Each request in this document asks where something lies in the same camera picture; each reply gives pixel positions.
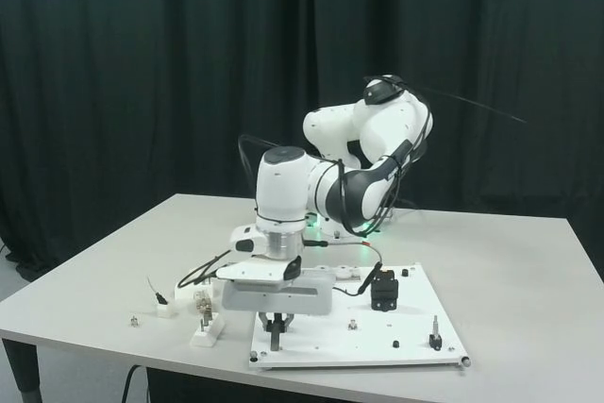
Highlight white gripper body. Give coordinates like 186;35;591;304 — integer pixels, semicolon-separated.
221;280;334;318

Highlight white square peg holder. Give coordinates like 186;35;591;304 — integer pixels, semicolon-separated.
189;316;227;348

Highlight flat white mounting plate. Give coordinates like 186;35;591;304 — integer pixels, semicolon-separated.
215;256;303;281

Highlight white task board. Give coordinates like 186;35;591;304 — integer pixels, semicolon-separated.
248;261;468;370

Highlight black D-SUB plug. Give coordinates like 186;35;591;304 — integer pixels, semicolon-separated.
369;269;401;312

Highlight black under-table cabinet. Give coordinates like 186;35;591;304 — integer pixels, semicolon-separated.
144;367;331;403

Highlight dark table leg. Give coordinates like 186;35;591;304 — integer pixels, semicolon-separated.
1;339;40;403

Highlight black curtain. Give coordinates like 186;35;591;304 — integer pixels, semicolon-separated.
0;0;604;277

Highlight silver flange ring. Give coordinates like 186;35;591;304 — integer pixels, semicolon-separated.
260;227;303;260

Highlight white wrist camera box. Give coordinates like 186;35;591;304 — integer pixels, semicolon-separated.
228;226;266;253

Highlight thin black rod on wire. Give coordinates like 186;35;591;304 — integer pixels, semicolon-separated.
305;238;383;298

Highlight black camera cable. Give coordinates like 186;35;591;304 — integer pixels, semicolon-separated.
176;251;237;289

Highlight black plug with thin wire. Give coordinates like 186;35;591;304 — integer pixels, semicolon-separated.
145;274;171;309

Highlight black floor cable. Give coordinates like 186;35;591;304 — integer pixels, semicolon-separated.
121;363;145;403

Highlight black base cable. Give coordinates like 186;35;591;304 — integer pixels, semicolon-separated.
386;185;419;215

